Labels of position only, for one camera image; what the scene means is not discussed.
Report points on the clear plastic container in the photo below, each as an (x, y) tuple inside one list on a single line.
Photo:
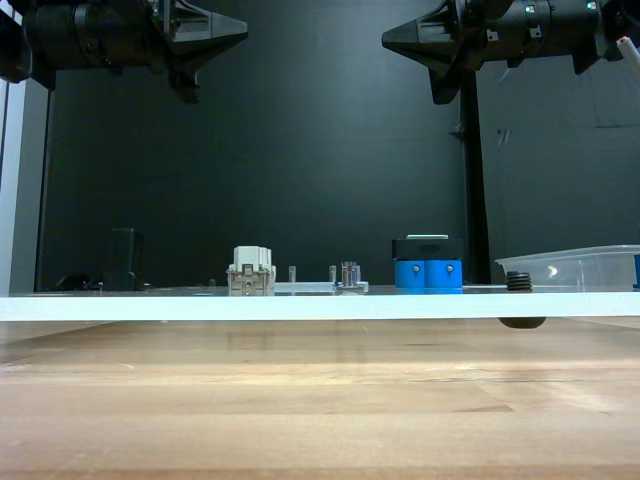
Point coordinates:
[(575, 270)]

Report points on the blue and white rj45 socket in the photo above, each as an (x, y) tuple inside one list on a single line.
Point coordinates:
[(637, 272)]

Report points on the small metal pin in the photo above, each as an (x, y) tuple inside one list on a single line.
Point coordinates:
[(292, 274), (332, 274)]

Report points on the blue and black socket block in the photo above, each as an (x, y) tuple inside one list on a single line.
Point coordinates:
[(427, 272)]

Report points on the black screw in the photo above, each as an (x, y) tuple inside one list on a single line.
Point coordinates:
[(519, 281)]

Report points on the beige connector housing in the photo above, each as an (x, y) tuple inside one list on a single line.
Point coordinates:
[(250, 265)]

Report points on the black rubber foot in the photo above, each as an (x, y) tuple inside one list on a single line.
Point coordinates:
[(521, 323)]

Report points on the black wall post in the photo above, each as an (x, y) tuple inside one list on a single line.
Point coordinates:
[(472, 175)]

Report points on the small metal connector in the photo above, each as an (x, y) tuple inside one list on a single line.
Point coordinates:
[(350, 275)]

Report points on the white board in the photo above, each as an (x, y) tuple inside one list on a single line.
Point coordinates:
[(200, 305)]

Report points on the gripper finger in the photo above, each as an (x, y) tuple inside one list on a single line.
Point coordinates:
[(200, 54), (425, 35), (227, 27), (442, 59)]

